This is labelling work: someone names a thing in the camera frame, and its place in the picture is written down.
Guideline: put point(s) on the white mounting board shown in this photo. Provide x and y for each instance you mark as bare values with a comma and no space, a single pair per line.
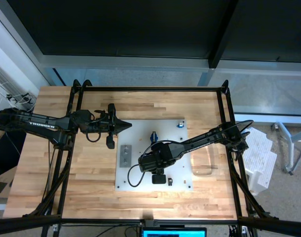
130,177

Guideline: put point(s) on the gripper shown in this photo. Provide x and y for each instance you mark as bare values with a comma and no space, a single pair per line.
111,109
158,179

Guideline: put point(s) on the grey metal stand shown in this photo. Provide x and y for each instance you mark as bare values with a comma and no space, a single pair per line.
291,153

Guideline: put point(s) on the blue clamp with silver bar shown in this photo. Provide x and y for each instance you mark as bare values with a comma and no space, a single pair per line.
151,138

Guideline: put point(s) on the black connector housing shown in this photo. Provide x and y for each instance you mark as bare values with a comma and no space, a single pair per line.
170,182

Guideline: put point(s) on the black aluminium frame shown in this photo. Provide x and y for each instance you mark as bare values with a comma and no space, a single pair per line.
150,88

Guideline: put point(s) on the laptop screen blue edge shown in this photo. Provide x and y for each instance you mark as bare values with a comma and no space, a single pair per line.
172,233

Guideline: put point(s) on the black table camera mount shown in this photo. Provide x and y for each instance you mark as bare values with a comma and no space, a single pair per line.
150,223

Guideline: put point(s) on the clear plastic tub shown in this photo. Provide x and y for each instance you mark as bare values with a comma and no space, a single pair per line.
202,170

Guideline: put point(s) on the cardboard box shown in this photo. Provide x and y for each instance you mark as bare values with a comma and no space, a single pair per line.
10,177

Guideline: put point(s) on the grey metal block with pegs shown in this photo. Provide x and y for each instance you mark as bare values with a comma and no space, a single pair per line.
122,158

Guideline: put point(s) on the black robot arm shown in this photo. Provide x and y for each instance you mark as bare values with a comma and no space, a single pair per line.
42,123
202,144

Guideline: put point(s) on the white foam block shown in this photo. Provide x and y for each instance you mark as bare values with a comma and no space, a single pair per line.
259,160

